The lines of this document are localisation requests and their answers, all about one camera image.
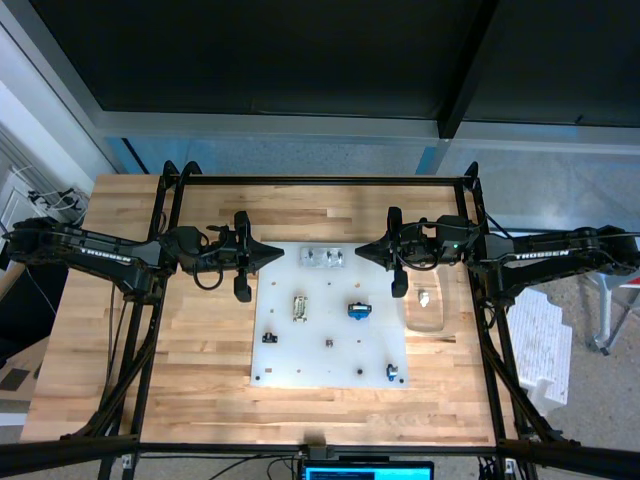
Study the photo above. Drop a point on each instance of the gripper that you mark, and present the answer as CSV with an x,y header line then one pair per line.
x,y
396,220
242,225

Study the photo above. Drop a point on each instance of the black low camera mount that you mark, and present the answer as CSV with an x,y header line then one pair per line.
x,y
316,450

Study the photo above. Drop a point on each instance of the white taskboard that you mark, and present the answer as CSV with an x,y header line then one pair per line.
x,y
325,300

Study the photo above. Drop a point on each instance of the clear plastic tub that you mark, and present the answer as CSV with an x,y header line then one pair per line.
x,y
430,320

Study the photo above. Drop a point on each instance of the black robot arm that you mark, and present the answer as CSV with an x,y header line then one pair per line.
x,y
540,255
105,255

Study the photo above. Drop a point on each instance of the black wall post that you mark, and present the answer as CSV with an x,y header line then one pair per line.
x,y
465,75

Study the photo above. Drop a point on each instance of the black clamp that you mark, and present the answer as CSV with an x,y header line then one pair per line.
x,y
270,337

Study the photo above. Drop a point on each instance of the grey metal stand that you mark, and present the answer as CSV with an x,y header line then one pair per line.
x,y
605,315

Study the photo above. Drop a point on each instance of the small white connector part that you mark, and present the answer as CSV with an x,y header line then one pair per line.
x,y
424,297

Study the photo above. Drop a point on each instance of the grey rectangular connector housing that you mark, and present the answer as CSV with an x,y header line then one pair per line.
x,y
300,308

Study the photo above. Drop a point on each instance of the white foam block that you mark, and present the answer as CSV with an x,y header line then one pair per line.
x,y
540,350

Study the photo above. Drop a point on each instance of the black aluminium frame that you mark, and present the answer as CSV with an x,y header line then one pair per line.
x,y
50,457

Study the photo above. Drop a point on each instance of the blue connector mount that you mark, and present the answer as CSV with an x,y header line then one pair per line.
x,y
357,315

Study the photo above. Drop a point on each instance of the laptop screen with blue edge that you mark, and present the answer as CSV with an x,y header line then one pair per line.
x,y
365,472

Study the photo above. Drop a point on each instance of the silver block with posts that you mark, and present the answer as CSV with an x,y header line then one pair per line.
x,y
322,257

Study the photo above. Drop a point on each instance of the power strip with plugs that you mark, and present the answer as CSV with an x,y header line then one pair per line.
x,y
55,200

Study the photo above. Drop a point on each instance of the cardboard box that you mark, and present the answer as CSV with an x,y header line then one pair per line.
x,y
22,357

